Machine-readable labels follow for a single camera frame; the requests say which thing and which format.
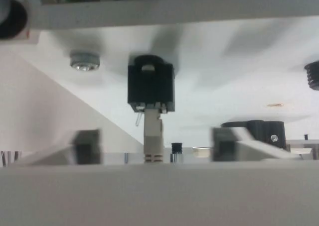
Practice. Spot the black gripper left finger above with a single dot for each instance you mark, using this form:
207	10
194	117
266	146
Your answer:
88	148

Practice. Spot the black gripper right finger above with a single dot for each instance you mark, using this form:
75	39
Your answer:
224	146

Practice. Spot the beige Ethernet plug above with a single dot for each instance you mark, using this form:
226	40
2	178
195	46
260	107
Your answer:
153	136

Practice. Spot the white task board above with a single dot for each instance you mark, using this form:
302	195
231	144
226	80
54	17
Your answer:
211	91

